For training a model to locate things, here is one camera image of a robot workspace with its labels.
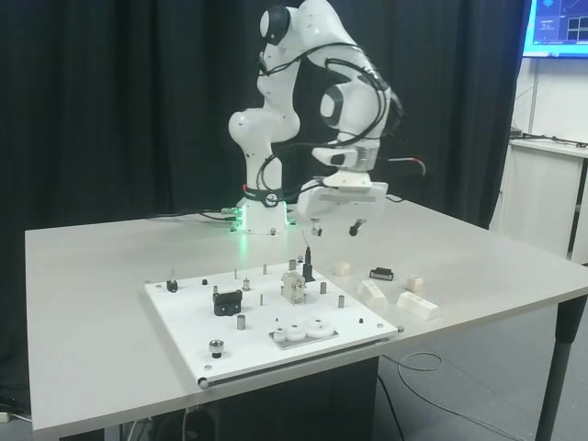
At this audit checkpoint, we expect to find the white long holder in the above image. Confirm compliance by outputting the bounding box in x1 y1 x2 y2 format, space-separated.
397 291 442 322
356 279 390 310

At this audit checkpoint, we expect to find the white task board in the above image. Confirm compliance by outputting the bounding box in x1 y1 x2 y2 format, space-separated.
143 264 406 390

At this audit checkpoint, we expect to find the blue screen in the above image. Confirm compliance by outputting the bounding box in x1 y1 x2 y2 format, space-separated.
522 0 588 60

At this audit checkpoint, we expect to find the black USB plug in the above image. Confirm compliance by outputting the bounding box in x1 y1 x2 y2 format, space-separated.
300 232 317 282

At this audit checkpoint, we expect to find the white large gear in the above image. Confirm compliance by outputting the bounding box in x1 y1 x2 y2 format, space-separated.
304 318 334 341

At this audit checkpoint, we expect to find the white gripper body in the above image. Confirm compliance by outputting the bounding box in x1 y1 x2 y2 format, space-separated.
296 178 389 221

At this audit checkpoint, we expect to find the black base cable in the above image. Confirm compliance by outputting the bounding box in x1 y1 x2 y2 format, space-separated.
158 207 244 231

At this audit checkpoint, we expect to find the white cabinet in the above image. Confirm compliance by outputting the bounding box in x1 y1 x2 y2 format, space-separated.
497 136 588 266

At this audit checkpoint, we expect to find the grey floor cable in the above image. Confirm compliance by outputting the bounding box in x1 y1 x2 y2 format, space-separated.
377 351 588 441

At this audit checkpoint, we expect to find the black D-SUB plug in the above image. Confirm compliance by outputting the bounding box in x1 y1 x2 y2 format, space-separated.
211 288 243 319

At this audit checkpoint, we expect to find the black curtain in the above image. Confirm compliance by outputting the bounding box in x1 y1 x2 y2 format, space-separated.
0 0 529 405

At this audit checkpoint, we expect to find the grey table leg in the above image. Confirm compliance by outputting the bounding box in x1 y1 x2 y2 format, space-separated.
536 293 588 441

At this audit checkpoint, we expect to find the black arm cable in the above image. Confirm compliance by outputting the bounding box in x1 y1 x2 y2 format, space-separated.
257 41 408 155
254 140 344 217

